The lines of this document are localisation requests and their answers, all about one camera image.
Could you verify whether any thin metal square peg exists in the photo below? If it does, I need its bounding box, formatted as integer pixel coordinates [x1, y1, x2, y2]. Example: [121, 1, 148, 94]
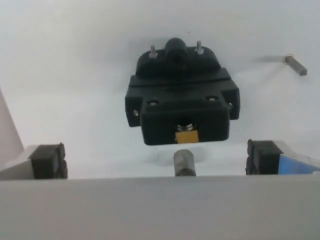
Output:
[284, 55, 308, 76]

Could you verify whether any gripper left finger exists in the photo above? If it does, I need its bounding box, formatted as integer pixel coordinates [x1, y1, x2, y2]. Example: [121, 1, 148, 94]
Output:
[0, 142, 68, 180]

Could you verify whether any white task board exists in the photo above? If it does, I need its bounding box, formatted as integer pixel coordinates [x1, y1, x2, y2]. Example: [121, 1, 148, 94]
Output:
[0, 0, 320, 180]

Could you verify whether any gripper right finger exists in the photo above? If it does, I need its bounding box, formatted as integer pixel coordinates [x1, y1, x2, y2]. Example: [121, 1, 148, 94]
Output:
[246, 138, 320, 176]

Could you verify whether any black D-SUB plug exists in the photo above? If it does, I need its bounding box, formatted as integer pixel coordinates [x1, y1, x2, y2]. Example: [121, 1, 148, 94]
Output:
[124, 37, 240, 146]

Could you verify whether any metal round peg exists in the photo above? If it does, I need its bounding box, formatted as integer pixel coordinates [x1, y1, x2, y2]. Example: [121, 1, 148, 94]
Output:
[172, 149, 196, 178]

